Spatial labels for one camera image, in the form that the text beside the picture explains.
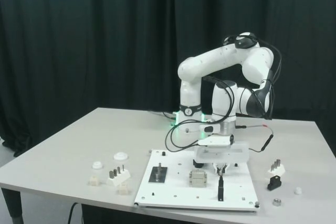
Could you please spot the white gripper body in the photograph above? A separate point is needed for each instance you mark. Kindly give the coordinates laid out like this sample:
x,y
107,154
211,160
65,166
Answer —
x,y
236,153

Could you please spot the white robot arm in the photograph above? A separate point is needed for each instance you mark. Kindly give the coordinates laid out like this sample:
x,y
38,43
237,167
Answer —
x,y
199,61

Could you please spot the black USB plug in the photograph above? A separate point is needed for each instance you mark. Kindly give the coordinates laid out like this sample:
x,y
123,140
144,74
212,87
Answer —
x,y
220,188

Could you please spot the beige waterproof plug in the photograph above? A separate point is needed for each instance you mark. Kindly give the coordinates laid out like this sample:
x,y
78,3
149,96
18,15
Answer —
x,y
197,180

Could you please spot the thin black rod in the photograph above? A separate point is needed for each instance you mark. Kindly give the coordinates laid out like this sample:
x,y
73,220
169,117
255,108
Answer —
x,y
267,142

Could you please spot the white task board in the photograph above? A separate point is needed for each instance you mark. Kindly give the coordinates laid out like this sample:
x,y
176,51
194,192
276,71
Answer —
x,y
178,184

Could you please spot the short white peg holder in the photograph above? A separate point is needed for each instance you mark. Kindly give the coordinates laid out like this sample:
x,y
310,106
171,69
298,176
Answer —
x,y
279,172

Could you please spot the black D-SUB plug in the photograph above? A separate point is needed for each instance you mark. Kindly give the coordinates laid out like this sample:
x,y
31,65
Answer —
x,y
274,185

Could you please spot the white small gear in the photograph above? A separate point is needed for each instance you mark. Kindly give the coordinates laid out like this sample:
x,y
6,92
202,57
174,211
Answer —
x,y
297,190

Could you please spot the long white peg holder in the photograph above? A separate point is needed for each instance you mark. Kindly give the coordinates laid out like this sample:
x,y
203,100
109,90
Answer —
x,y
123,178

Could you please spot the small white block holder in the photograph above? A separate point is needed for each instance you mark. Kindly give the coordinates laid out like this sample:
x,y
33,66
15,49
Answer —
x,y
123,190
94,181

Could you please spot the white large gear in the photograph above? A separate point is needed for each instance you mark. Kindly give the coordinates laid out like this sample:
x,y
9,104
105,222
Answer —
x,y
121,155

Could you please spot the thick metal square peg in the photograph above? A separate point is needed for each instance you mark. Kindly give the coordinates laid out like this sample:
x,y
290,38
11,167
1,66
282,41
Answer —
x,y
111,175

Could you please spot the white medium gear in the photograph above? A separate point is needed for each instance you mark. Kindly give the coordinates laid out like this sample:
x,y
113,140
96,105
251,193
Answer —
x,y
97,165

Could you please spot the black curtain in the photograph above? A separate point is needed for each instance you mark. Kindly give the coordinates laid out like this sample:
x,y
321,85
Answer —
x,y
78,37

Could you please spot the black table leg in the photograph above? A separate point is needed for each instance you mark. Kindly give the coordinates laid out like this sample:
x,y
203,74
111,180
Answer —
x,y
11,205

